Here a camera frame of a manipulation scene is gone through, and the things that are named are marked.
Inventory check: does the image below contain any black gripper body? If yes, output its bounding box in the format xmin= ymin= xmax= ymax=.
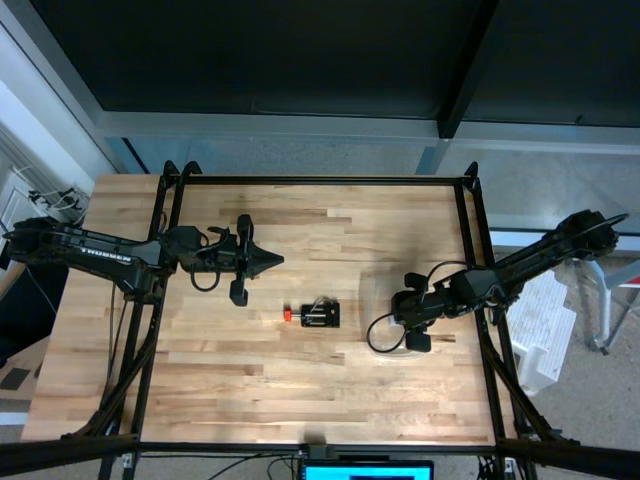
xmin=212 ymin=213 xmax=256 ymax=308
xmin=391 ymin=272 xmax=446 ymax=351

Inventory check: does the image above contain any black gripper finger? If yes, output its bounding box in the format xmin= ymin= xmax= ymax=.
xmin=251 ymin=241 xmax=286 ymax=261
xmin=251 ymin=259 xmax=286 ymax=279

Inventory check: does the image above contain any clear plastic tub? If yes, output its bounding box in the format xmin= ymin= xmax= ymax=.
xmin=359 ymin=273 xmax=421 ymax=359

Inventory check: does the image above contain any black vise with red knob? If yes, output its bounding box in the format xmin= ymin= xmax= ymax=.
xmin=282 ymin=298 xmax=343 ymax=330

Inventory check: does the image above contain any white styrofoam packing block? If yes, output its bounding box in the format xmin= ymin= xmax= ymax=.
xmin=505 ymin=281 xmax=577 ymax=397

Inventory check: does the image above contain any blue laptop screen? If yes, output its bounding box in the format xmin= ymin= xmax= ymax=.
xmin=298 ymin=459 xmax=435 ymax=480

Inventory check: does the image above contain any grey metal stand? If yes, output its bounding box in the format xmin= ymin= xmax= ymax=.
xmin=584 ymin=259 xmax=640 ymax=357

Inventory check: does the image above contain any brown cardboard box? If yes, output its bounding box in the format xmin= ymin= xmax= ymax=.
xmin=0 ymin=335 xmax=51 ymax=401

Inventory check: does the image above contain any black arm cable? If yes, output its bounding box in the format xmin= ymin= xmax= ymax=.
xmin=189 ymin=225 xmax=236 ymax=293
xmin=367 ymin=258 xmax=484 ymax=354

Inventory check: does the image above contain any black metal frame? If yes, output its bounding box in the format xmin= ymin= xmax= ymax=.
xmin=0 ymin=159 xmax=640 ymax=480

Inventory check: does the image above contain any black table camera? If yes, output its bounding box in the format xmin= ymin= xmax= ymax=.
xmin=298 ymin=439 xmax=335 ymax=462

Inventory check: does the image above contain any black and white cable bundle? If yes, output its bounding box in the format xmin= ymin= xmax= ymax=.
xmin=27 ymin=185 xmax=86 ymax=214

